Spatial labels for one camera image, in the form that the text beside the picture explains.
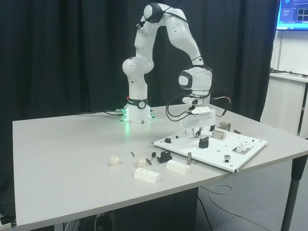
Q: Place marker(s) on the black curtain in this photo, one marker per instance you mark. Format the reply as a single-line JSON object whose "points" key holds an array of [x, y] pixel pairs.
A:
{"points": [[48, 53]]}

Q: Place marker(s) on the black block plug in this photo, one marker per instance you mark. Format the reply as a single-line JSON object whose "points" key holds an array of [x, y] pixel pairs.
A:
{"points": [[203, 142]]}

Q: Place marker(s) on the dark metal peg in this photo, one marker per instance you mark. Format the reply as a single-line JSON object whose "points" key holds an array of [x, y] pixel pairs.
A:
{"points": [[149, 162]]}

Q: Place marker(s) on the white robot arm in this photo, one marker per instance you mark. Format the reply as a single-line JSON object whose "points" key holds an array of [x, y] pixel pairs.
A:
{"points": [[186, 43]]}

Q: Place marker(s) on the small white cube holder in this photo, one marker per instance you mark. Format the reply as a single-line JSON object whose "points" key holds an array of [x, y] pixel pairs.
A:
{"points": [[141, 162], [114, 160]]}

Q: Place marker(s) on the metal bracket block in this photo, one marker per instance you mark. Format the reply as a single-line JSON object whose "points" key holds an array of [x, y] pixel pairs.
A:
{"points": [[224, 126]]}

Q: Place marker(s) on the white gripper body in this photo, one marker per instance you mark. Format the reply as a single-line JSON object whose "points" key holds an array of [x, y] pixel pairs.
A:
{"points": [[198, 120]]}

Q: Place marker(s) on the long white holder with holes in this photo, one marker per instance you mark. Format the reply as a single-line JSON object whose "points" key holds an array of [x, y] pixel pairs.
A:
{"points": [[146, 176], [179, 167]]}

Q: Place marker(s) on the white large gear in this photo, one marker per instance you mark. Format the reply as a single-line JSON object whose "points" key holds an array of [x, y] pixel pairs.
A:
{"points": [[240, 148]]}

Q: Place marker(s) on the black table leg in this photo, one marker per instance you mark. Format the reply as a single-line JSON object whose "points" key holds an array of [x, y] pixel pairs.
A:
{"points": [[292, 192]]}

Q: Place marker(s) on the black upright plug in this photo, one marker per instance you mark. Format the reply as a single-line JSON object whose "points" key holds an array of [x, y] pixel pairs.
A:
{"points": [[213, 128]]}

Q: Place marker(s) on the white task board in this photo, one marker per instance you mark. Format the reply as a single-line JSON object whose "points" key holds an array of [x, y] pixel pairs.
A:
{"points": [[216, 149]]}

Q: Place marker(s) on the white medium gear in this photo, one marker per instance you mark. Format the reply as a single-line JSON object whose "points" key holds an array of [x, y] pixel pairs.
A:
{"points": [[246, 145]]}

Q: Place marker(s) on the black D-SUB plug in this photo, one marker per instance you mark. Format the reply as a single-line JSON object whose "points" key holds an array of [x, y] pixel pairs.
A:
{"points": [[164, 157]]}

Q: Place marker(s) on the metal round peg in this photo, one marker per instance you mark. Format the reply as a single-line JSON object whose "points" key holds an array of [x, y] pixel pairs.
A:
{"points": [[189, 158]]}

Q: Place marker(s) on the black-headed metal bolt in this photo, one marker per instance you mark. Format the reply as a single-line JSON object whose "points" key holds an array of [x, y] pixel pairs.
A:
{"points": [[227, 158]]}

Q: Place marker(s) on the blue screen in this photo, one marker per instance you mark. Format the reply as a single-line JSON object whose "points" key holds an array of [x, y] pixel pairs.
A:
{"points": [[292, 14]]}

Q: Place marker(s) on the white cabinet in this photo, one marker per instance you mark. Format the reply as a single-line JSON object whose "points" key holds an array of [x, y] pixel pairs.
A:
{"points": [[284, 103]]}

